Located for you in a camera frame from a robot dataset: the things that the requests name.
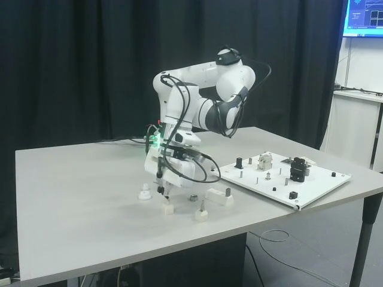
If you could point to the white square plug holder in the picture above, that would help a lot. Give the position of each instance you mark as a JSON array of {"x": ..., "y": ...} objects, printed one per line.
[{"x": 167, "y": 208}]

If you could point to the beige connector block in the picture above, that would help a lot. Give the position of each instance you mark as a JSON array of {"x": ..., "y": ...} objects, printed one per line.
[{"x": 265, "y": 161}]

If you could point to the white task board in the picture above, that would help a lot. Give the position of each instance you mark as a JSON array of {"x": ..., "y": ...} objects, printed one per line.
[{"x": 314, "y": 185}]

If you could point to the white wedge holder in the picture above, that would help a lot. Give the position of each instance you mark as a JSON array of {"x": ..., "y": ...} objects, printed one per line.
[{"x": 215, "y": 198}]

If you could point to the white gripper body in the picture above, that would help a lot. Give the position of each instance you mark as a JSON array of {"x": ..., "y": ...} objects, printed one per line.
[{"x": 185, "y": 175}]

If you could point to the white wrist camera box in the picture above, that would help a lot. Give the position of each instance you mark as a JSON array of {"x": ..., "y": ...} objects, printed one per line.
[{"x": 187, "y": 138}]

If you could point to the black D-SUB plug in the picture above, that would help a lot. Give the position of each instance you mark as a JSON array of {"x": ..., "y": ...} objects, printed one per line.
[{"x": 297, "y": 173}]

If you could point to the black curtain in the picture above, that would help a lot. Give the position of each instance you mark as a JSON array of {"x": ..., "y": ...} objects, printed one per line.
[{"x": 60, "y": 59}]

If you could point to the thin black rod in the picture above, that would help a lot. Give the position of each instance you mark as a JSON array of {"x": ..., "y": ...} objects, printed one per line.
[{"x": 159, "y": 173}]

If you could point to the metal square peg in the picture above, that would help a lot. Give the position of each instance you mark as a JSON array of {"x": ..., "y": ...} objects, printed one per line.
[{"x": 229, "y": 191}]

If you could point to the metal nut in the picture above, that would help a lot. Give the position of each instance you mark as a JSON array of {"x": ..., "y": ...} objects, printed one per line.
[{"x": 193, "y": 197}]

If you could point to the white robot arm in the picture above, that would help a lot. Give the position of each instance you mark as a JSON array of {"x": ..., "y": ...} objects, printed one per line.
[{"x": 179, "y": 74}]

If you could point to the dark table leg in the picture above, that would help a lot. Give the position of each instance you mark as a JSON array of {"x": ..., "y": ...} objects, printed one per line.
[{"x": 363, "y": 239}]

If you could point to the metal round peg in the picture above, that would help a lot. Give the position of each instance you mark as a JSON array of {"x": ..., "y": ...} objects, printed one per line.
[{"x": 203, "y": 207}]

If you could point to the metal BNC plug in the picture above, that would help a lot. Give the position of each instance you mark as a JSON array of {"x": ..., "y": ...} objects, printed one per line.
[{"x": 267, "y": 177}]

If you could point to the white cabinet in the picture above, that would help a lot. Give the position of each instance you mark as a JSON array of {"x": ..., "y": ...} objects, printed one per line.
[{"x": 353, "y": 125}]

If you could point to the white peg holder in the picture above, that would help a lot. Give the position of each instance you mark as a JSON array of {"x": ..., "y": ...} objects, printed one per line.
[{"x": 201, "y": 216}]

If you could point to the white small gear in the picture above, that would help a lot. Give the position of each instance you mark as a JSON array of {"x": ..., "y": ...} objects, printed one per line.
[{"x": 145, "y": 186}]

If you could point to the blue screen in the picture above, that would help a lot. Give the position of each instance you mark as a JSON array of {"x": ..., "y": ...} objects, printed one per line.
[{"x": 363, "y": 18}]

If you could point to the black USB plug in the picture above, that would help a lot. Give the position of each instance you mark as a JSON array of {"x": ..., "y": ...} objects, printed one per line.
[{"x": 167, "y": 199}]

